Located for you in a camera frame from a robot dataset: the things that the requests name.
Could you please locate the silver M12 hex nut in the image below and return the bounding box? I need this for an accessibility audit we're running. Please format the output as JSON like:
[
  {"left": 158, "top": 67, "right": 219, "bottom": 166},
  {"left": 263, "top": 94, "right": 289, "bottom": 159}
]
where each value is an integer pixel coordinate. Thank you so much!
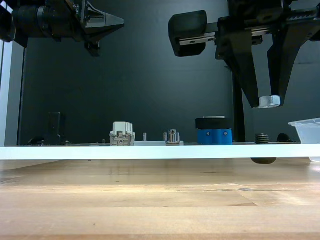
[{"left": 258, "top": 94, "right": 281, "bottom": 109}]

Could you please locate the clear plastic tub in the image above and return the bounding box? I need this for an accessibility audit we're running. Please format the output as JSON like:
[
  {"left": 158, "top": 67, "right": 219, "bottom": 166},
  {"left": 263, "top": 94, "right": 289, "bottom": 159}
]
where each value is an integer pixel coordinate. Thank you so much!
[{"left": 287, "top": 117, "right": 320, "bottom": 163}]

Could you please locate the black M12 threaded bolt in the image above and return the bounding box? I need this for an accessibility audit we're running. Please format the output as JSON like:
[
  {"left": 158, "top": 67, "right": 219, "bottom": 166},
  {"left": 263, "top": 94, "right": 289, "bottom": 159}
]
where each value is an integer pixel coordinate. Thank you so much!
[{"left": 251, "top": 133, "right": 277, "bottom": 165}]

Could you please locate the grey rectangular connector housing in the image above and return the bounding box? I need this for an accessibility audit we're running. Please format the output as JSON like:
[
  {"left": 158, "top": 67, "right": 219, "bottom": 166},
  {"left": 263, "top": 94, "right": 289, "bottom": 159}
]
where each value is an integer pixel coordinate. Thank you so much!
[{"left": 109, "top": 121, "right": 136, "bottom": 147}]

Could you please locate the small silver metal connector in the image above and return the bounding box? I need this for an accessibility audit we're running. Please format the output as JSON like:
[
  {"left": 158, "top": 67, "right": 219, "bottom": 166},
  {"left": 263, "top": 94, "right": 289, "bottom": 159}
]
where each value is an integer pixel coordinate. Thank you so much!
[{"left": 164, "top": 129, "right": 182, "bottom": 146}]

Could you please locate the black clamp connector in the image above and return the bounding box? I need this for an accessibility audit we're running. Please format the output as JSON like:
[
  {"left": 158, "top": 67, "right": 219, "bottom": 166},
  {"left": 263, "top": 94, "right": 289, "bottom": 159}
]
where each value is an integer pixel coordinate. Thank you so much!
[{"left": 44, "top": 111, "right": 66, "bottom": 146}]

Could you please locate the silver block with three screws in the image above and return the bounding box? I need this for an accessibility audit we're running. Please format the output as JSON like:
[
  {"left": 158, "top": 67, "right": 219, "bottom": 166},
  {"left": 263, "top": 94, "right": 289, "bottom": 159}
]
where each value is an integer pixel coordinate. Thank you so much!
[{"left": 134, "top": 132, "right": 185, "bottom": 147}]

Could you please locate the white plastic board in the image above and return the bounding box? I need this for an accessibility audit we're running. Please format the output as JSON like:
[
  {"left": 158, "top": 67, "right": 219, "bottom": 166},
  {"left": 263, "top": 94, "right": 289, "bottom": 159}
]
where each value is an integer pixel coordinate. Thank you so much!
[{"left": 0, "top": 142, "right": 320, "bottom": 161}]

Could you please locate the black backdrop post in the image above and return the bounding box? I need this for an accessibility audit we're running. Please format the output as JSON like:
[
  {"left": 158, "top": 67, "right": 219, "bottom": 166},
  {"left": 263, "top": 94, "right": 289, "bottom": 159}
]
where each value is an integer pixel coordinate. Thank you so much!
[{"left": 224, "top": 63, "right": 247, "bottom": 145}]

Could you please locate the black connector on blue mount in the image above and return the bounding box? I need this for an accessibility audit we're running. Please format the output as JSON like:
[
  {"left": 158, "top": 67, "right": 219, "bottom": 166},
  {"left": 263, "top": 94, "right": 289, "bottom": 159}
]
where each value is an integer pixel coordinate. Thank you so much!
[{"left": 195, "top": 116, "right": 233, "bottom": 145}]

